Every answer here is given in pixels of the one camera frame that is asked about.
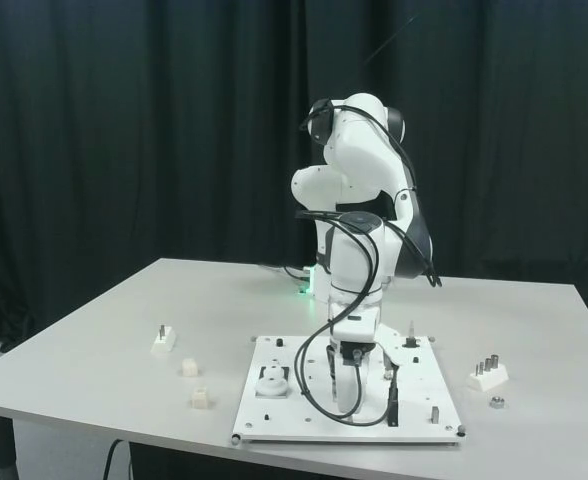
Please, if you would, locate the white task board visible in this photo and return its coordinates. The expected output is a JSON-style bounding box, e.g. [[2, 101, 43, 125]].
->
[[231, 333, 468, 445]]

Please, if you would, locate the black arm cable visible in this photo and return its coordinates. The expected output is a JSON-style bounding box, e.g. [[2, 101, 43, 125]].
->
[[301, 98, 443, 289]]

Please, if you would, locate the black hanging floor cable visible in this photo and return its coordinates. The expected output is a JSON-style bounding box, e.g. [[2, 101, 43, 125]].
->
[[104, 438, 126, 480]]

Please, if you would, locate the black curtain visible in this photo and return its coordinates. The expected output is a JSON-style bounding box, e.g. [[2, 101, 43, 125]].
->
[[0, 0, 588, 354]]

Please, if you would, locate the white square peg holder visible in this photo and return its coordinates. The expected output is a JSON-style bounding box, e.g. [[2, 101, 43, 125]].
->
[[151, 327, 178, 356]]

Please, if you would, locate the white round peg holder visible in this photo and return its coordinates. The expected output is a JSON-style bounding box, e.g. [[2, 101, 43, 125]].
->
[[466, 366, 509, 393]]

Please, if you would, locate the black plug with thin cable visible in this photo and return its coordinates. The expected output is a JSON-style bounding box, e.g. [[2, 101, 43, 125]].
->
[[386, 367, 402, 428]]

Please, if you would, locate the white large gear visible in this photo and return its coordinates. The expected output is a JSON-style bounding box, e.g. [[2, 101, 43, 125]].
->
[[256, 378, 291, 400]]

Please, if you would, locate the thin overhead wire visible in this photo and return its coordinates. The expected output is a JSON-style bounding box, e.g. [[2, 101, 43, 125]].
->
[[362, 10, 419, 65]]

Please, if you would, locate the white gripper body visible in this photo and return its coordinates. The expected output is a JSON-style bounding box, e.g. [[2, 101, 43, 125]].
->
[[331, 354, 371, 418]]

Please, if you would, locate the black looping gripper cable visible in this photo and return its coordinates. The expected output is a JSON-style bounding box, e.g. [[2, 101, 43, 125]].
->
[[293, 209, 393, 425]]

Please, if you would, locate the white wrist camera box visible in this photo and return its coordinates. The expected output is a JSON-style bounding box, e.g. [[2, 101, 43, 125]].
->
[[377, 323, 406, 372]]

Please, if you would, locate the black power cable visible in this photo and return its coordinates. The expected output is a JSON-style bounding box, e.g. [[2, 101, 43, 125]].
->
[[261, 263, 311, 281]]

